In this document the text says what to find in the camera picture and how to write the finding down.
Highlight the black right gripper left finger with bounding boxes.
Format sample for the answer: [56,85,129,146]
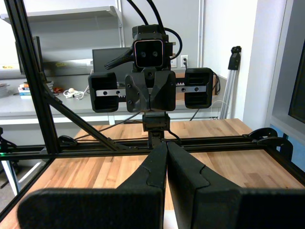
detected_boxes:
[17,142,167,229]

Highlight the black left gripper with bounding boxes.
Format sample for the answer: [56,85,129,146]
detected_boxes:
[87,67,214,113]

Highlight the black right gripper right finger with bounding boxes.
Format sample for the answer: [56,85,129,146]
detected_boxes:
[167,142,305,229]

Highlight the white taskboard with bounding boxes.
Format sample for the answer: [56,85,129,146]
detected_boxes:
[163,209,180,229]

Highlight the dark computer monitor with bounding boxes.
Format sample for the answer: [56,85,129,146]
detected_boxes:
[92,47,134,75]
[14,35,45,74]

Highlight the aluminium tripod stand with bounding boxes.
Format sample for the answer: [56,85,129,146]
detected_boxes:
[219,46,243,120]

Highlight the grey office desk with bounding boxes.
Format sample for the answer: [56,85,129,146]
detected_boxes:
[0,76,228,125]

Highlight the stack of books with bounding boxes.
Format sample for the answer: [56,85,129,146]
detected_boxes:
[18,83,32,99]

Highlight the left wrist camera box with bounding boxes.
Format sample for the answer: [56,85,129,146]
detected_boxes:
[132,39,165,70]

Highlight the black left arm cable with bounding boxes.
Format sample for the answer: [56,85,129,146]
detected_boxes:
[145,0,166,33]
[104,49,134,71]
[163,27,183,60]
[125,0,150,26]

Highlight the white coiled cable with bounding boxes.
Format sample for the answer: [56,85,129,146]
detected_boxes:
[63,87,86,100]

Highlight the grey wall shelf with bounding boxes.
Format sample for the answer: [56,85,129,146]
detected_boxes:
[0,6,126,48]

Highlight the black aluminium frame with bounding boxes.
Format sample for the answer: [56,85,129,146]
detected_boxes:
[0,0,305,196]

